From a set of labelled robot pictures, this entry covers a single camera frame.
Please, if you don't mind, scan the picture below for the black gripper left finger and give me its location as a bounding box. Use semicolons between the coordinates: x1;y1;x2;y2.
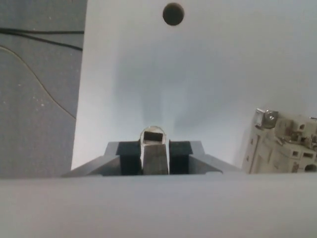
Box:
60;140;143;178

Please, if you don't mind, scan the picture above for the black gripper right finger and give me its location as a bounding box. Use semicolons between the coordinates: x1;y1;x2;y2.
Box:
169;140;242;176

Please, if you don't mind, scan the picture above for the white task board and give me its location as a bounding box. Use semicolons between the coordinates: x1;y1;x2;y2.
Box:
70;0;317;178

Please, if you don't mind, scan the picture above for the thin grey floor wire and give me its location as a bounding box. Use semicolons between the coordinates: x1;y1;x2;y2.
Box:
0;45;76;119

